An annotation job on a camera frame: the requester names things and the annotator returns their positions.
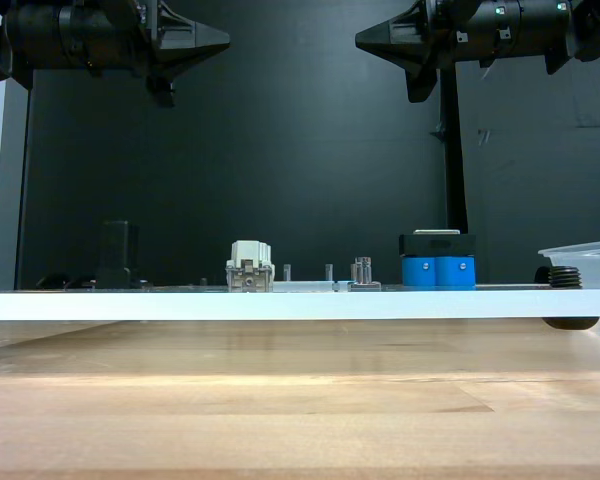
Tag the black rubber board foot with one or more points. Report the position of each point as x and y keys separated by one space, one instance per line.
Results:
x=570 y=323

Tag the white taskboard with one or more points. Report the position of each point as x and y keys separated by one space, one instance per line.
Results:
x=300 y=305

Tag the grey multi-pin connector housing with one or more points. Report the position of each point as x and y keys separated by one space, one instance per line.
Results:
x=249 y=270

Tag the black vertical pillar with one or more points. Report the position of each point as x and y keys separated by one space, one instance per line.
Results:
x=452 y=150

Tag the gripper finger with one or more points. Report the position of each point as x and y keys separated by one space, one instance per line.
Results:
x=180 y=62
x=180 y=30
x=405 y=32
x=410 y=57

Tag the black clamp connector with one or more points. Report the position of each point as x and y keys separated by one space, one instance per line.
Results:
x=115 y=250

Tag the blue black D-sub connector mount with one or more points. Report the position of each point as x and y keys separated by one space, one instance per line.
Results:
x=439 y=272

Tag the small metal terminal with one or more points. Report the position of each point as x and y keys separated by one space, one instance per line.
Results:
x=364 y=275

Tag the small metal standoff screw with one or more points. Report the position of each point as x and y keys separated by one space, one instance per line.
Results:
x=287 y=272
x=328 y=272

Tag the clear plastic tub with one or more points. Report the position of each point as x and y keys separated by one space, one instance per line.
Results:
x=595 y=265

